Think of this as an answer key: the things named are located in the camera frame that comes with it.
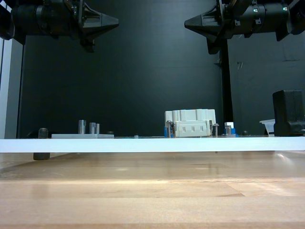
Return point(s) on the black connector housing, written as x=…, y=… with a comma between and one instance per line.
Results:
x=286, y=112

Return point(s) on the blue connector mount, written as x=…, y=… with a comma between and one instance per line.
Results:
x=165, y=132

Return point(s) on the grey metal plate with pegs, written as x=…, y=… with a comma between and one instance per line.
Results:
x=81, y=136

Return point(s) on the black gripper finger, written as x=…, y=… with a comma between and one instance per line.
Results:
x=195, y=22
x=109, y=22

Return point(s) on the grey HAN10E socket housing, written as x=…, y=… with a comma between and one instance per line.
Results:
x=190, y=128

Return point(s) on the black aluminium frame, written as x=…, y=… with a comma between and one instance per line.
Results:
x=226, y=83

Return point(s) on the small blue white socket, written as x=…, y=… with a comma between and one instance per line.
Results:
x=228, y=124

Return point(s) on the black board screw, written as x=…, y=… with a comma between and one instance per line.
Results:
x=43, y=133
x=110, y=132
x=245, y=133

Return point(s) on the white plastic task board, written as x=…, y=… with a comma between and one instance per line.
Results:
x=152, y=145

